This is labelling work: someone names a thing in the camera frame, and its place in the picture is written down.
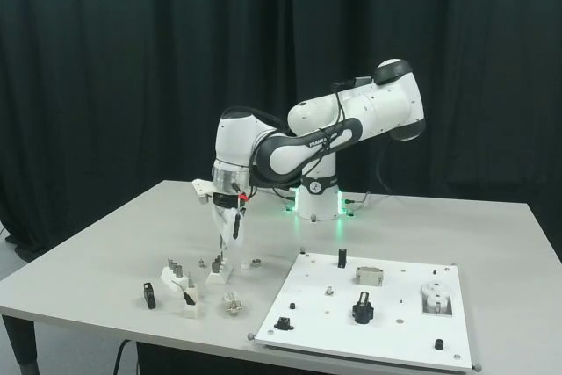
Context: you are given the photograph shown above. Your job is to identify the white holder with black plug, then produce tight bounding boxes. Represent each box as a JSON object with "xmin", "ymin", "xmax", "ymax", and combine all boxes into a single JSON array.
[{"xmin": 171, "ymin": 278, "xmax": 205, "ymax": 320}]

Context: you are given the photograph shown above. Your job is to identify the white holder with metal pegs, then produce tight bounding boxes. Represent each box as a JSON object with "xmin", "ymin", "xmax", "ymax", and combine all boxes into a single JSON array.
[{"xmin": 159, "ymin": 256, "xmax": 197, "ymax": 293}]

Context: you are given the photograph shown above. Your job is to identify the black waterproof plug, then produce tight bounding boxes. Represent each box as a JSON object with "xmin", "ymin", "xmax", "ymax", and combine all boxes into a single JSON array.
[{"xmin": 352, "ymin": 291, "xmax": 375, "ymax": 323}]

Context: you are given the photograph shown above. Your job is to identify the white task board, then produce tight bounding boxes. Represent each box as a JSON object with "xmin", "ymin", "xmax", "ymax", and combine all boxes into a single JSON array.
[{"xmin": 253, "ymin": 250, "xmax": 479, "ymax": 370}]

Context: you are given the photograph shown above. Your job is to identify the thin black rod red tag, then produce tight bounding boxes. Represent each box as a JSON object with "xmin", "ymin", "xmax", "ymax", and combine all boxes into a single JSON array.
[{"xmin": 232, "ymin": 191, "xmax": 249, "ymax": 241}]

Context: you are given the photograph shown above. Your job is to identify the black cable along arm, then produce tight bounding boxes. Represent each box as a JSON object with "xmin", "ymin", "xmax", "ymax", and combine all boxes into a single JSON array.
[{"xmin": 223, "ymin": 79, "xmax": 357, "ymax": 190}]

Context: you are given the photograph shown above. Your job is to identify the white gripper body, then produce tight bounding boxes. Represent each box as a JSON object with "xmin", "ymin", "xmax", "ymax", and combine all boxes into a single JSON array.
[{"xmin": 209, "ymin": 203, "xmax": 245, "ymax": 250}]

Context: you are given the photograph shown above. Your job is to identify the black table leg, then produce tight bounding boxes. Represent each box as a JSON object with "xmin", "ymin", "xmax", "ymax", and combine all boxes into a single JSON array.
[{"xmin": 0, "ymin": 314, "xmax": 36, "ymax": 375}]

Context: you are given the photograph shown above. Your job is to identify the black cable at arm foot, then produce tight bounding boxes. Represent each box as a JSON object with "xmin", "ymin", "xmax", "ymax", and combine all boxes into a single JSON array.
[{"xmin": 342, "ymin": 141, "xmax": 399, "ymax": 209}]

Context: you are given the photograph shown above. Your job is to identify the black USB plug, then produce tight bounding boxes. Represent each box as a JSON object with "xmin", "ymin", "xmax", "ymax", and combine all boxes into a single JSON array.
[{"xmin": 141, "ymin": 281, "xmax": 157, "ymax": 310}]

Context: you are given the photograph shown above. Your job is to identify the black curtains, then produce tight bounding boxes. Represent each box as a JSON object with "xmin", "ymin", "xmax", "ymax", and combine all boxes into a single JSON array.
[{"xmin": 0, "ymin": 0, "xmax": 562, "ymax": 257}]

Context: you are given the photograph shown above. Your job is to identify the small white holder with pegs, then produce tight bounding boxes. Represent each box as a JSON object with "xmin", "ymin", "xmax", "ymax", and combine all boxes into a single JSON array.
[{"xmin": 205, "ymin": 253, "xmax": 232, "ymax": 286}]

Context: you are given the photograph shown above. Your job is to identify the white large gear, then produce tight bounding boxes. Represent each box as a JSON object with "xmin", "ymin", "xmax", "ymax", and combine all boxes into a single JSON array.
[{"xmin": 420, "ymin": 280, "xmax": 450, "ymax": 304}]

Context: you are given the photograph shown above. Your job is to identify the black cable under table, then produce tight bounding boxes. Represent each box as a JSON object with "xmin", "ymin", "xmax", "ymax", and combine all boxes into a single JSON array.
[{"xmin": 115, "ymin": 338, "xmax": 138, "ymax": 375}]

